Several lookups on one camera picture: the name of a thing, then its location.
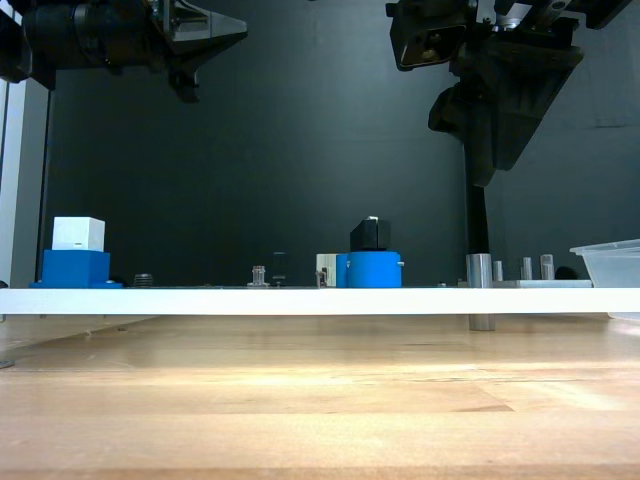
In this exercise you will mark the medium grey metal peg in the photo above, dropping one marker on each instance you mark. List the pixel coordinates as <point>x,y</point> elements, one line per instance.
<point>527,267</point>

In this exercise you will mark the white connector block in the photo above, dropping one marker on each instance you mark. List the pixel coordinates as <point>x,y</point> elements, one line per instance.
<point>77,232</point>

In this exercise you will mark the black threaded knob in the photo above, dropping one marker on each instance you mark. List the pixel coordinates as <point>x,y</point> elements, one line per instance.
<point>143,281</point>

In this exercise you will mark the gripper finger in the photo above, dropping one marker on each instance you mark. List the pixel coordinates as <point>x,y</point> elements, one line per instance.
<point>530,90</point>
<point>220,25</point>
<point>210,50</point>
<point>479,140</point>

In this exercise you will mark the small black socket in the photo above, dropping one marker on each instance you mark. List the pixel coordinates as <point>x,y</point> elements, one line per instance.
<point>280,265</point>

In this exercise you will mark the steel cylinder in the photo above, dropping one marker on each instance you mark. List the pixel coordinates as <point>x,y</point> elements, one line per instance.
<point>479,270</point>

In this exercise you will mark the black D-sub connector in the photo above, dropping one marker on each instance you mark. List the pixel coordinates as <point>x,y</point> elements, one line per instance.
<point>370,235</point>

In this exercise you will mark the small metal washer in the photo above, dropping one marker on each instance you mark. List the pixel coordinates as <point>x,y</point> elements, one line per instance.
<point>5,363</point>

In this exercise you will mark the thin grey metal peg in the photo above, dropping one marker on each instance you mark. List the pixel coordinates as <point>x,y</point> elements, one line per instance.
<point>498,270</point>

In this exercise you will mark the grey metal plate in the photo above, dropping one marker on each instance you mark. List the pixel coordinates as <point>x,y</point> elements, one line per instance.
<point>550,283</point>

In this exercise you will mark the clear plastic tub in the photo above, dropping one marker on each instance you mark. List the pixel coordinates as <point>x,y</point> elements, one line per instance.
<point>617,265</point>

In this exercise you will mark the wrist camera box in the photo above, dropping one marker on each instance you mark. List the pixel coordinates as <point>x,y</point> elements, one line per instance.
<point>425,40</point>

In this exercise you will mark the blue square mount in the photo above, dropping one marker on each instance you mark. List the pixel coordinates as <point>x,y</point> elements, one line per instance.
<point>75,267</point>

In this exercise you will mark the blue round connector mount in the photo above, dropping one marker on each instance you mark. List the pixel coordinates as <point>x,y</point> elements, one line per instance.
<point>372,270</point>

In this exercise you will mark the grey multi-pin connector housing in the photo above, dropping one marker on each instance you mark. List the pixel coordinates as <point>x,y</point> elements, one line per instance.
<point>327,265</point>

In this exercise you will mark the black round knob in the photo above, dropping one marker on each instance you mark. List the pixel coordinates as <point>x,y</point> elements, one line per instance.
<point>565,273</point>

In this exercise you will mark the white taskboard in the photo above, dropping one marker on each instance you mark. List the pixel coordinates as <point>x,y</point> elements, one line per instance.
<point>300,300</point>

